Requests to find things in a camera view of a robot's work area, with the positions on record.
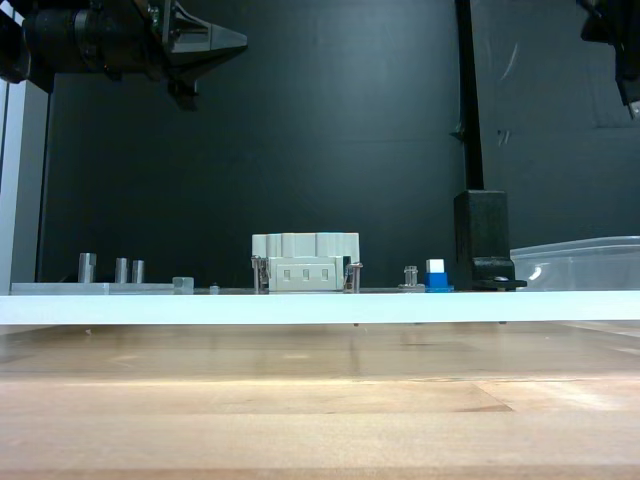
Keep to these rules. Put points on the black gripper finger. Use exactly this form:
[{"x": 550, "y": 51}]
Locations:
[
  {"x": 200, "y": 40},
  {"x": 192, "y": 65},
  {"x": 629, "y": 75}
]

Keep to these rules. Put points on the silver USB connector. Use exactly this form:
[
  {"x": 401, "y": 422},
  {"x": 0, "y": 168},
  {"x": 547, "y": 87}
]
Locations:
[{"x": 636, "y": 110}]

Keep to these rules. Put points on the beige connector housing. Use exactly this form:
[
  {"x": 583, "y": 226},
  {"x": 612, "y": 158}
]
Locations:
[{"x": 305, "y": 260}]

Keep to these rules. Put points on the clear plastic tub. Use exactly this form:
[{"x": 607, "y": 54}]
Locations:
[{"x": 590, "y": 265}]

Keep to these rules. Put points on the grey metal peg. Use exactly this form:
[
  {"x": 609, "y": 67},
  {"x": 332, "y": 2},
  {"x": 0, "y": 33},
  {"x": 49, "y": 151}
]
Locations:
[
  {"x": 122, "y": 270},
  {"x": 138, "y": 271},
  {"x": 87, "y": 267}
]

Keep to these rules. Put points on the grey aluminium plate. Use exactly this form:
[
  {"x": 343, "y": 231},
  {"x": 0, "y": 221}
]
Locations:
[{"x": 60, "y": 288}]

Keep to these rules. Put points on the silver housing screw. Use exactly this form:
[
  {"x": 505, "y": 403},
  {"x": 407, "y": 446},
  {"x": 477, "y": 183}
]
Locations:
[{"x": 355, "y": 276}]

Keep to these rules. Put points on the small white cube plug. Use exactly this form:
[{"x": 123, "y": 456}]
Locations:
[{"x": 435, "y": 266}]

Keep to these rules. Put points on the white mounting board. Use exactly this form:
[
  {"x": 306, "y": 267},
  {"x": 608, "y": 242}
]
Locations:
[{"x": 320, "y": 307}]

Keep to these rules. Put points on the small blue socket holder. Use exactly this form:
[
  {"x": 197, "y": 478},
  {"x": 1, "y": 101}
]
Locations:
[{"x": 439, "y": 282}]

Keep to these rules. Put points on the small metal standoff screw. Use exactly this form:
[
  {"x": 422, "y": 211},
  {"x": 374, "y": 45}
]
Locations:
[{"x": 411, "y": 277}]

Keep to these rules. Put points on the grey metal wall frame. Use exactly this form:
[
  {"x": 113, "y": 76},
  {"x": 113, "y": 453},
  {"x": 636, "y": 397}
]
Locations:
[{"x": 20, "y": 200}]

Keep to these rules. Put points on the black upright backdrop post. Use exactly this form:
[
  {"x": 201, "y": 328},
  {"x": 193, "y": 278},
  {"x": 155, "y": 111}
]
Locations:
[{"x": 480, "y": 235}]

